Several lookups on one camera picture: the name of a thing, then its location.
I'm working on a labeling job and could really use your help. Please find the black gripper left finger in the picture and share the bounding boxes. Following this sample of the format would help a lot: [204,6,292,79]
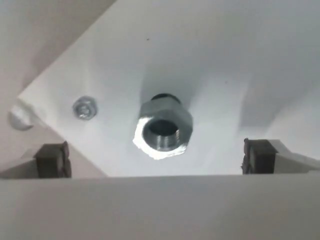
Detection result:
[0,140,73,179]

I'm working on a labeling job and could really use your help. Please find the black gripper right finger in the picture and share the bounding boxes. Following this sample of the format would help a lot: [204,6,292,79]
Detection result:
[240,137,320,176]

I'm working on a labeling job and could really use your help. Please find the metal hex bolt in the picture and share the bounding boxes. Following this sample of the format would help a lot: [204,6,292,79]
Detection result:
[131,94,195,162]

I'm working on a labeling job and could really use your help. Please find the white task board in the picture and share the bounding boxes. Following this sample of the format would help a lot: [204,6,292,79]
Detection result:
[9,0,320,179]

